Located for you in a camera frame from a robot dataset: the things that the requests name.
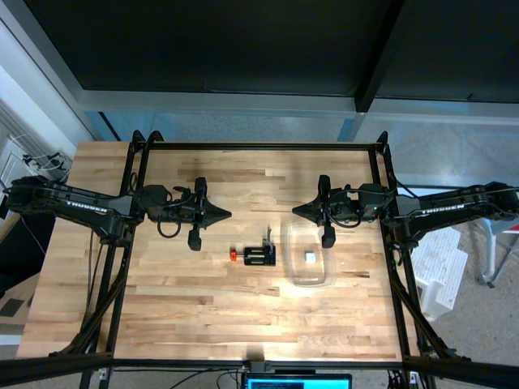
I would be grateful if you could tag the white foam block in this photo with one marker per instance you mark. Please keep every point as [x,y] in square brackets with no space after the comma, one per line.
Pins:
[440,275]

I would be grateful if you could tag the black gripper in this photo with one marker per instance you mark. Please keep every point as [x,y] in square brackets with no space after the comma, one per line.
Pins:
[328,238]
[195,239]

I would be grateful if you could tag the clear plastic tub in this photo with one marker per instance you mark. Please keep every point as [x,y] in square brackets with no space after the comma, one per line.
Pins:
[296,243]

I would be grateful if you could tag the laptop with blue screen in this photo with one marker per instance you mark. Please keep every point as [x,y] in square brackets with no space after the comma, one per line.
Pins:
[296,383]

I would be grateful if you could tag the grey metal chair frame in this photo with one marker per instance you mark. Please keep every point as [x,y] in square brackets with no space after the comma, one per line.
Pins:
[490,259]

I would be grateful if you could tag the black metal table frame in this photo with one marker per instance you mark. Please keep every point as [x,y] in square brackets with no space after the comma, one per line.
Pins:
[48,364]

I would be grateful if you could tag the small black table camera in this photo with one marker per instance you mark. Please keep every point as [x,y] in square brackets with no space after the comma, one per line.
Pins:
[256,360]

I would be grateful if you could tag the brown cardboard box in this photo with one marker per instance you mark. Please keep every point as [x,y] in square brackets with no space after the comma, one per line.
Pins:
[24,291]

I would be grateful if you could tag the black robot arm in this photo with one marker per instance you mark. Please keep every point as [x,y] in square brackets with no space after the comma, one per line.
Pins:
[85,206]
[438,210]

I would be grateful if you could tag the small white block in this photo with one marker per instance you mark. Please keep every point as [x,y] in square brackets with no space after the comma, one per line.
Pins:
[310,257]

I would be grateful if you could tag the black vise with red knob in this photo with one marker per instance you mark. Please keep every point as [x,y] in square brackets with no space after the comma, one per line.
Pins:
[253,257]

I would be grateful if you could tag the black vertical post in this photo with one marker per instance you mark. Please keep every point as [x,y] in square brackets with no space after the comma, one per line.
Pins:
[377,61]

